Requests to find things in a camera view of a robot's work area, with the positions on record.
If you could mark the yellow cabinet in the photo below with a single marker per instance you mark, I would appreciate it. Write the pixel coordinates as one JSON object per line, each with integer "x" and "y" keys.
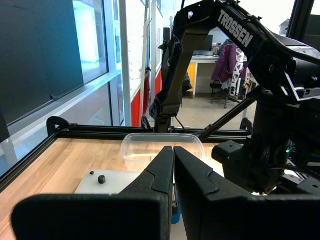
{"x": 192, "y": 75}

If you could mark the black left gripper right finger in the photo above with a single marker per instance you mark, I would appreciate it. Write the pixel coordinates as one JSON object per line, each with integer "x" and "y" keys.
{"x": 237, "y": 220}

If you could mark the black board corner screw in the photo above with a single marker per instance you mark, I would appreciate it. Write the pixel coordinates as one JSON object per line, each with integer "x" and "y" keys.
{"x": 92, "y": 172}

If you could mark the black office chair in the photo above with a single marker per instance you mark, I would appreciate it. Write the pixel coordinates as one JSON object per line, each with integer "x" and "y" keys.
{"x": 216, "y": 85}

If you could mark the black threaded stud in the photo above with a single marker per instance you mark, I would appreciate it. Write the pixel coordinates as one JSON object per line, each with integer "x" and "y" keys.
{"x": 101, "y": 179}

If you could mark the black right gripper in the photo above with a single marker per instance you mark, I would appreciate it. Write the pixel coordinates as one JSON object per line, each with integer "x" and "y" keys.
{"x": 240, "y": 170}

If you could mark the white desk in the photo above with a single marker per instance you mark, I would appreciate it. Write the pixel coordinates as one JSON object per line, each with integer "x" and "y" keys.
{"x": 205, "y": 59}

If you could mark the clear plastic tub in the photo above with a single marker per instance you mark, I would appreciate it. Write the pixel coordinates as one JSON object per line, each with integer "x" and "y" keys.
{"x": 140, "y": 147}

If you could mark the black monitor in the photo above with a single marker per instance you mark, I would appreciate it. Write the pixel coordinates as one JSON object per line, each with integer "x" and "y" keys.
{"x": 206, "y": 45}

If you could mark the white board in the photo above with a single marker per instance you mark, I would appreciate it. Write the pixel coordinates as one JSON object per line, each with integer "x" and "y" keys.
{"x": 112, "y": 182}

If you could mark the blue black connector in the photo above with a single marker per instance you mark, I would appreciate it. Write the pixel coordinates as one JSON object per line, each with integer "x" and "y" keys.
{"x": 175, "y": 218}

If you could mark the purple jacket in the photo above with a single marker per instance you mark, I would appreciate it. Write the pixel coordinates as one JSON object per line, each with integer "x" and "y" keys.
{"x": 225, "y": 65}

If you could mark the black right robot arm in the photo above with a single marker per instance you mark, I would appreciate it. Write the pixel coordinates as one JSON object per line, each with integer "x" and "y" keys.
{"x": 265, "y": 57}

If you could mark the black aluminium frame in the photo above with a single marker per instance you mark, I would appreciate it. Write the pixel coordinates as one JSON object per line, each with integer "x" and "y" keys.
{"x": 100, "y": 128}

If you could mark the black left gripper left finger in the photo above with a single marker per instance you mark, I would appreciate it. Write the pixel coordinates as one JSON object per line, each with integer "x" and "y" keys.
{"x": 100, "y": 217}

